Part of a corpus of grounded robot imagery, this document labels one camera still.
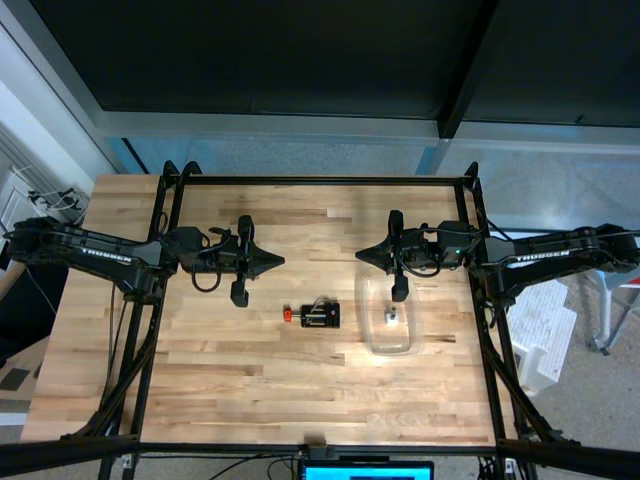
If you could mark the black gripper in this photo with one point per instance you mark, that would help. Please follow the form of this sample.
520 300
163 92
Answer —
244 227
400 290

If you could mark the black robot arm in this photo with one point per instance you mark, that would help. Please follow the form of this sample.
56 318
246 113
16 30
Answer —
100 250
540 257

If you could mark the white holder block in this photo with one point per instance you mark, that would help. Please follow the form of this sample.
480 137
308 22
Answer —
390 322

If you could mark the black clamp with red knob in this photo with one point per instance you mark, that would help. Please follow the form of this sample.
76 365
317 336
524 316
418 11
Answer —
325 320

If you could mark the clear plastic tub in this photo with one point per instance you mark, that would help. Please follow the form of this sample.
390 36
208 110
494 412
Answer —
400 346

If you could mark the white plastic step stool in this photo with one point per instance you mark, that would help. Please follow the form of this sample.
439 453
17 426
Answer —
542 340

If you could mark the laptop screen with blue edge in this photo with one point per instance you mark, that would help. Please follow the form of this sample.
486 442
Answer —
365 472

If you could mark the small black camera mount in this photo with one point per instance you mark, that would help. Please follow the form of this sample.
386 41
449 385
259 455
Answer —
318 448

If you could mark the black aluminium frame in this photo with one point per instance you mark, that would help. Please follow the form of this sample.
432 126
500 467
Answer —
75 448

